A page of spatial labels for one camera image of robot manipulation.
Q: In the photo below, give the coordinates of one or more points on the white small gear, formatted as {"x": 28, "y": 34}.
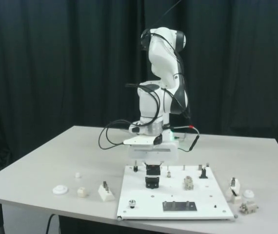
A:
{"x": 77, "y": 175}

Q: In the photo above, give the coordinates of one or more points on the metal BNC plug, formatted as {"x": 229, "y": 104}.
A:
{"x": 168, "y": 174}

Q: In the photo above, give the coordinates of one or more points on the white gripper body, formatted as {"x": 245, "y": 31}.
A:
{"x": 153, "y": 154}

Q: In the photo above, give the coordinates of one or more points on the beige rectangular connector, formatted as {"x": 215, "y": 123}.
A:
{"x": 187, "y": 182}

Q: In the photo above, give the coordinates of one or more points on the black upright plug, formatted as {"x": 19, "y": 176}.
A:
{"x": 203, "y": 173}

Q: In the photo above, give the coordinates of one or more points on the white task board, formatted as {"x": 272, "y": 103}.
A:
{"x": 178, "y": 197}

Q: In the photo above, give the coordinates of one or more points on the metal round bolt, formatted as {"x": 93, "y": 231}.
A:
{"x": 132, "y": 203}

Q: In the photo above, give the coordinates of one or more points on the white cube holder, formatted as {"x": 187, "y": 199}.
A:
{"x": 82, "y": 192}

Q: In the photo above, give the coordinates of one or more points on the white sloped peg holder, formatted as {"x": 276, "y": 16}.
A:
{"x": 106, "y": 195}

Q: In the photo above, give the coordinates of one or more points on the metal plug in holder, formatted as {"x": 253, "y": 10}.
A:
{"x": 232, "y": 182}

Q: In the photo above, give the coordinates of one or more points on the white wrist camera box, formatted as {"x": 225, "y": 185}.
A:
{"x": 136, "y": 129}

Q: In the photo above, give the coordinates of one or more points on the white medium gear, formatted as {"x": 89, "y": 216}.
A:
{"x": 248, "y": 194}

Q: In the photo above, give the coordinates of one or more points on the white large gear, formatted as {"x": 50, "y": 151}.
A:
{"x": 60, "y": 190}

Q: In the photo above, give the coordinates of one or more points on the metal square peg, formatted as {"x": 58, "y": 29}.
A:
{"x": 105, "y": 185}

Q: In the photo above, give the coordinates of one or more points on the black D-SUB plug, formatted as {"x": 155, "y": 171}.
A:
{"x": 152, "y": 170}

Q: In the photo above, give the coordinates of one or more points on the metal waterproof plug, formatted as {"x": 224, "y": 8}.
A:
{"x": 248, "y": 208}

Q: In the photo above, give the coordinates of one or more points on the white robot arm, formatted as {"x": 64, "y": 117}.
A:
{"x": 161, "y": 61}

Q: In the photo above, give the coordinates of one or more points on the white plug holder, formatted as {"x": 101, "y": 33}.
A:
{"x": 234, "y": 196}

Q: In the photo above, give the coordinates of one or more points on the black curtains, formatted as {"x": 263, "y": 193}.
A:
{"x": 31, "y": 61}

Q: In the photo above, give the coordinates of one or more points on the flat white mount plate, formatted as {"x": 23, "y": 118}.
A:
{"x": 141, "y": 141}

